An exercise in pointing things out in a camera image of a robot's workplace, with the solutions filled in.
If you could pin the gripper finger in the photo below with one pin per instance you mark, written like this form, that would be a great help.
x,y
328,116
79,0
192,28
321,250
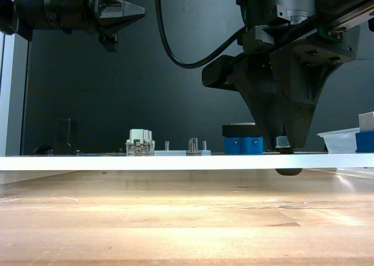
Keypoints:
x,y
131,9
260,96
122,22
304,73

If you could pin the silver M12 hex nut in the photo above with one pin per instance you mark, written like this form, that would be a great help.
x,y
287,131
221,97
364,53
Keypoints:
x,y
282,141

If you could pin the blue socket with black plug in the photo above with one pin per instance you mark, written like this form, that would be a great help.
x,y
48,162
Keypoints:
x,y
242,146

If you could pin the clear plastic tub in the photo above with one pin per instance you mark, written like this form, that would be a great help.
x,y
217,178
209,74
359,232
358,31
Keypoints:
x,y
339,140

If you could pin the small metal connector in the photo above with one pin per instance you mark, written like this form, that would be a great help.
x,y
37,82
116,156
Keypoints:
x,y
193,146

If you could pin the aluminium block with studs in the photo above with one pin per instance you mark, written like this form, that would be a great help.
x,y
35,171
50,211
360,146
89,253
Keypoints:
x,y
172,153

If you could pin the small blue white connector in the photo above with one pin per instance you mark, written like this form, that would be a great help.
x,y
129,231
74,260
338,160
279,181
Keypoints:
x,y
365,141

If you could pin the black clamp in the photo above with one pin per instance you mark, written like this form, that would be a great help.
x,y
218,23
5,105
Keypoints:
x,y
65,134

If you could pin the white board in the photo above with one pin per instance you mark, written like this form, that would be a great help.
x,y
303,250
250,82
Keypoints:
x,y
117,162

